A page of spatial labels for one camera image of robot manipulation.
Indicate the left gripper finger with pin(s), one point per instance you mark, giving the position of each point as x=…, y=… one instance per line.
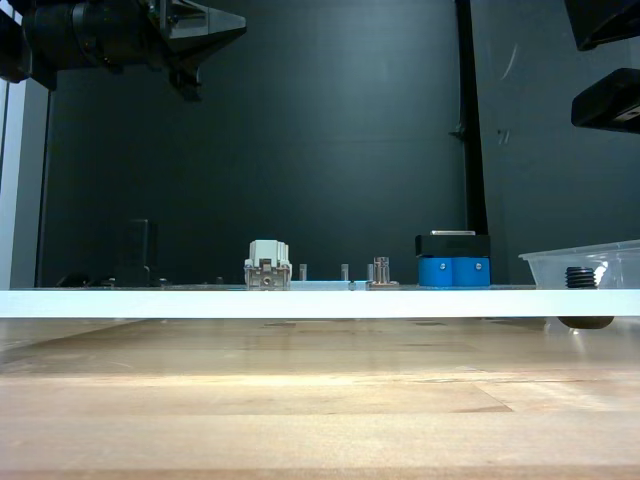
x=227, y=27

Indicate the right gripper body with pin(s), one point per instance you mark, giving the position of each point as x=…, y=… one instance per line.
x=607, y=102

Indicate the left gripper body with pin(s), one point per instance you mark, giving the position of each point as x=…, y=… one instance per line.
x=175, y=35

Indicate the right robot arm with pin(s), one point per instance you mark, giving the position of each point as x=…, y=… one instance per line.
x=605, y=22

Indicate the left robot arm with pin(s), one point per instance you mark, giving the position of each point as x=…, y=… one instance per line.
x=75, y=35

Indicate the clear plastic container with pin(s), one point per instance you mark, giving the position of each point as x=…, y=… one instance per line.
x=545, y=270

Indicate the beige many-pin connector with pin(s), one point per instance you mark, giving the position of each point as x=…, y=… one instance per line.
x=267, y=265

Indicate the black threaded stud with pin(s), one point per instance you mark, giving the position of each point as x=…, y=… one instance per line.
x=581, y=278

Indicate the black block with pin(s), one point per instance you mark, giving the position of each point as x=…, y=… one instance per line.
x=137, y=250

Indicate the large blue socket block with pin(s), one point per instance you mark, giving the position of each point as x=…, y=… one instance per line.
x=452, y=272

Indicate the short steel peg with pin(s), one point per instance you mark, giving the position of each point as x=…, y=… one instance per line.
x=303, y=272
x=344, y=272

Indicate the steel stud fitting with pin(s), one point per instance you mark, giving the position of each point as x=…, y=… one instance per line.
x=382, y=275

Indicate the white task board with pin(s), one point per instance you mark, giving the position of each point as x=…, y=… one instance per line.
x=320, y=304

